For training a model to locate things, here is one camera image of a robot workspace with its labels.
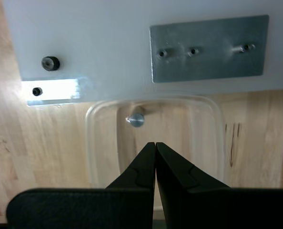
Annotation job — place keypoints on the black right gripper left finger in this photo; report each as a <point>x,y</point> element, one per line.
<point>84,210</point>

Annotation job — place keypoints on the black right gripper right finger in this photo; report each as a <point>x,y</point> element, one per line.
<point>227,210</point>

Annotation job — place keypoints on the silver metal cylinder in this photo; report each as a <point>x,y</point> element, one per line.
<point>136,120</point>

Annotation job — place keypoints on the white taskboard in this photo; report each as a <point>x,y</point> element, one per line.
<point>96,35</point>

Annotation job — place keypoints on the clear plastic tub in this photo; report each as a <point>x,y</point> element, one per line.
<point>179,148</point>

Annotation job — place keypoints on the black corner screw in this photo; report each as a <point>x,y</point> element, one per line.
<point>37,91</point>

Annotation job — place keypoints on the grey metal plate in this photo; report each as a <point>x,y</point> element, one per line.
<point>215,62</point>

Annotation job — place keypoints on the black round knob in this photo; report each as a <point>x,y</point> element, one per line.
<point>50,64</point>

